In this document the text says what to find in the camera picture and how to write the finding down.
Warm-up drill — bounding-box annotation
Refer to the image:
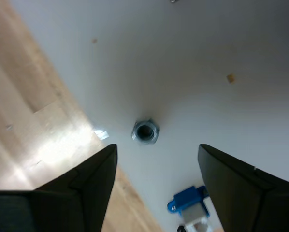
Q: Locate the small blue white connector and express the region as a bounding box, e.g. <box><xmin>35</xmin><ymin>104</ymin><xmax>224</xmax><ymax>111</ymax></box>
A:
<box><xmin>167</xmin><ymin>185</ymin><xmax>217</xmax><ymax>232</ymax></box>

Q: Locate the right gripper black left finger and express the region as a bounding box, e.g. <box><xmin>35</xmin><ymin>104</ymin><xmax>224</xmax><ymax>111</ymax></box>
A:
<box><xmin>34</xmin><ymin>144</ymin><xmax>118</xmax><ymax>232</ymax></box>

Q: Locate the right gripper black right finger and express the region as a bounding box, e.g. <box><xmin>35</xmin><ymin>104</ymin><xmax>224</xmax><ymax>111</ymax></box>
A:
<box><xmin>198</xmin><ymin>144</ymin><xmax>289</xmax><ymax>232</ymax></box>

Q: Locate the silver M12 hex nut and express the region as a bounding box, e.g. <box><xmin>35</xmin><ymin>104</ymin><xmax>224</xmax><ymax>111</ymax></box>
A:
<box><xmin>131</xmin><ymin>117</ymin><xmax>161</xmax><ymax>145</ymax></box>

